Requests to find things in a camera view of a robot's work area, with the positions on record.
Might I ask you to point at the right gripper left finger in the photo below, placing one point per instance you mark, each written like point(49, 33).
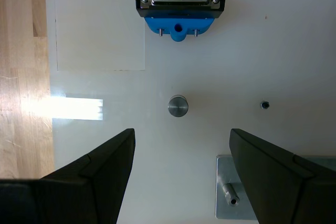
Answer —
point(65, 197)

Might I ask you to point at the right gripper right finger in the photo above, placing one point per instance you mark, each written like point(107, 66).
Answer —
point(288, 197)

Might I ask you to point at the silver 16mm cylinder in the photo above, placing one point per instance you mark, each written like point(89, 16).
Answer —
point(178, 107)

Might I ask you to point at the white taskboard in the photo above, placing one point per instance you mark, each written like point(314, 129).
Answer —
point(236, 64)

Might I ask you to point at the grey metal peg plate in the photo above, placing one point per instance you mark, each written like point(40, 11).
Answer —
point(223, 208)

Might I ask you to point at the small hex nut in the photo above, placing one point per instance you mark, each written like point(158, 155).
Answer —
point(264, 104)

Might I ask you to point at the pale square board label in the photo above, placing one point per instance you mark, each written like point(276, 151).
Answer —
point(99, 24)

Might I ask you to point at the blue connector mount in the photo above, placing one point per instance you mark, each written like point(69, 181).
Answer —
point(178, 33)

